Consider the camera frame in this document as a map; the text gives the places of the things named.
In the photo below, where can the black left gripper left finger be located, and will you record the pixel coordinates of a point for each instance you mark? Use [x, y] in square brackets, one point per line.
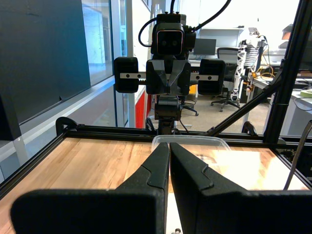
[97, 212]

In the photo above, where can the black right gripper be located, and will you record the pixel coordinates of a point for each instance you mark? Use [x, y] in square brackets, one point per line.
[211, 78]

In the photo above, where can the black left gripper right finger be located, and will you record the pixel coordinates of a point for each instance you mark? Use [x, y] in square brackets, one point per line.
[231, 212]

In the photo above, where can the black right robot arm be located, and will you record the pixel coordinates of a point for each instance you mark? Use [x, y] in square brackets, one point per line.
[168, 112]

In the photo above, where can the clear plastic container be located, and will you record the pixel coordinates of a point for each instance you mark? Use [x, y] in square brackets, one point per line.
[195, 140]

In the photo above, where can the black office chair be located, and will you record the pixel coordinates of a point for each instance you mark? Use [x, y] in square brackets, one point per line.
[230, 73]
[189, 107]

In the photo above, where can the red and white cabinet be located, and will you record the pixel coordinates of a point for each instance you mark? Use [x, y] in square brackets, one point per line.
[141, 109]

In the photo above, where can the black computer monitor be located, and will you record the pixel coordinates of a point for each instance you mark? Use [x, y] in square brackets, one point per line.
[204, 47]

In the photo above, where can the small metal screw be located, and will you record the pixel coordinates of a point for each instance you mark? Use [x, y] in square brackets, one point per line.
[177, 230]

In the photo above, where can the white board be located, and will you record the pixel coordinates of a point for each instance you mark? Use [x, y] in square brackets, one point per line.
[173, 214]

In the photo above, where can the white shelf unit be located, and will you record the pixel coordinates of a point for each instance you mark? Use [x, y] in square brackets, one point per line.
[224, 34]

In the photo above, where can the white lattice office chair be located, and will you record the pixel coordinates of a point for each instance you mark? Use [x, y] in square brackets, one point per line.
[251, 56]

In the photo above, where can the grey desk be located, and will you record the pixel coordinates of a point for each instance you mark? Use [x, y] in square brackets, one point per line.
[297, 114]

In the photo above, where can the green tape roll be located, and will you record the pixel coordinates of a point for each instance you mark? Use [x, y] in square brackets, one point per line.
[306, 93]

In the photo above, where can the dark screen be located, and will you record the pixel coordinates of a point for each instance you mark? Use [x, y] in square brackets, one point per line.
[307, 53]

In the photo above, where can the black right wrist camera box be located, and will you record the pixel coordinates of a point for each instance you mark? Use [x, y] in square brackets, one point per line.
[170, 39]

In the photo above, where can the black aluminium table frame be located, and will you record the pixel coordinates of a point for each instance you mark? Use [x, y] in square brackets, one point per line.
[109, 130]

